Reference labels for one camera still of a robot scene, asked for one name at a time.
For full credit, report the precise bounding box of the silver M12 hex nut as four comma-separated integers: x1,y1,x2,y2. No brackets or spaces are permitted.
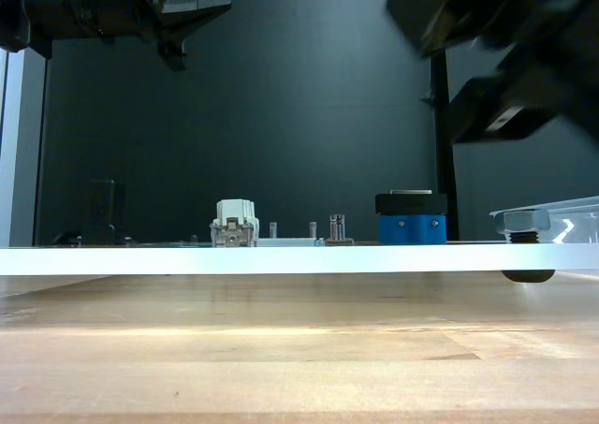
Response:
494,210,552,236

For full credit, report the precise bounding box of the blue and black socket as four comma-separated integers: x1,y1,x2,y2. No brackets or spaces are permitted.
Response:
374,189,449,246

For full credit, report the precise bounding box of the black M12 threaded stud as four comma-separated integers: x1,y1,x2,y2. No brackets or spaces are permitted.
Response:
501,231,557,284

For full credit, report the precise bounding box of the clear plastic tub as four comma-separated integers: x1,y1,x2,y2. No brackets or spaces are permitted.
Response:
489,195,599,246

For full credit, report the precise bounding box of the small metal connector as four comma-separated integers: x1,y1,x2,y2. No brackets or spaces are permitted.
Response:
322,212,352,248

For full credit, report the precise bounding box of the black clamp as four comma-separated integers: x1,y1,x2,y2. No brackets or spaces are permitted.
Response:
52,179,130,248

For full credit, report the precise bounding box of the beige connector housing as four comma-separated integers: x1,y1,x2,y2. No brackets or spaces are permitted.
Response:
209,198,261,249

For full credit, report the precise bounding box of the white board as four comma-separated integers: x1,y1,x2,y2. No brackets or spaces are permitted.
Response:
0,240,599,278

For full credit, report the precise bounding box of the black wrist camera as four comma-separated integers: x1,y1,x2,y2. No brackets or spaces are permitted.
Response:
386,0,476,61

